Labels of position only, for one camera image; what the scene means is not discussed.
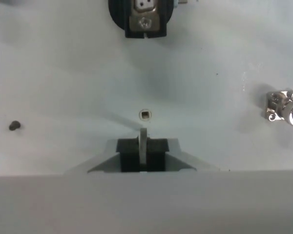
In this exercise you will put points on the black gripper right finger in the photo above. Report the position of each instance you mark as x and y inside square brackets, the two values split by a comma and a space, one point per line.
[157, 148]

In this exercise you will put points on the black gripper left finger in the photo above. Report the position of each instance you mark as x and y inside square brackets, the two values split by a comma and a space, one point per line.
[128, 148]

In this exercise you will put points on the metal square peg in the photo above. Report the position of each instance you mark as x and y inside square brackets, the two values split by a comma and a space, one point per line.
[143, 146]

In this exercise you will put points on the white task board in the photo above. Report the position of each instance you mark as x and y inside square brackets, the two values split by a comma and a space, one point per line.
[63, 73]

